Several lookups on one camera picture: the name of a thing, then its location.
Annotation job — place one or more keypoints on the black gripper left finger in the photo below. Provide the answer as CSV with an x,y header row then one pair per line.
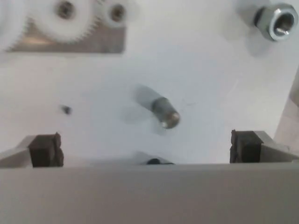
x,y
44,151

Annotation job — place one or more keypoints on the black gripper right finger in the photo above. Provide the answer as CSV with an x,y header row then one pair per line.
x,y
247,149

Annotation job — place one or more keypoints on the large metal round peg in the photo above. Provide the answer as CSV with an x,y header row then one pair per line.
x,y
161,109

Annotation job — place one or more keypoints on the white task board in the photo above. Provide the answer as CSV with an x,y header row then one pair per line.
x,y
205,77

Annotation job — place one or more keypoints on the black D-SUB plug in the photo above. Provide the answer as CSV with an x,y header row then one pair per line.
x,y
154,161

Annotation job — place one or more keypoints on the metal bolt with nut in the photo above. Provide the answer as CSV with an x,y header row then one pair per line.
x,y
278,21

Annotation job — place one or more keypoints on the white medium gear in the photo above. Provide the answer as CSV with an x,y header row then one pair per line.
x,y
63,21

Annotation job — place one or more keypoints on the white large gear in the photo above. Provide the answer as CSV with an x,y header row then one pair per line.
x,y
9,21

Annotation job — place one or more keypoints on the white small gear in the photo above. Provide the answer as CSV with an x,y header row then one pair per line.
x,y
118,12

